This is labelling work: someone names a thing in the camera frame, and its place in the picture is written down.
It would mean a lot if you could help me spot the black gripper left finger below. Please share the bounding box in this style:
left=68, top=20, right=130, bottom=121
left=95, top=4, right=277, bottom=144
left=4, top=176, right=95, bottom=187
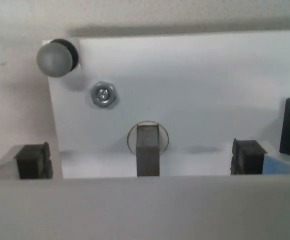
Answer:
left=0, top=141, right=53, bottom=180

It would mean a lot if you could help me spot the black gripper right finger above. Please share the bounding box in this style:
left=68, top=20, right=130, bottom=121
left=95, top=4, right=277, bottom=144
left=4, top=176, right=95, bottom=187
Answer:
left=231, top=138, right=290, bottom=176

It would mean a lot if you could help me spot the metal square peg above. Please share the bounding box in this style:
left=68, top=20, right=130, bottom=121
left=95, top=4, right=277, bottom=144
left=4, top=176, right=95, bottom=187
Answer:
left=135, top=124, right=160, bottom=177

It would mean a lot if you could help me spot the white task board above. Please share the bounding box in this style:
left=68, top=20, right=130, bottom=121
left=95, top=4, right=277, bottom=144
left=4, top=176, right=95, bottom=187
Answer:
left=41, top=30, right=290, bottom=180

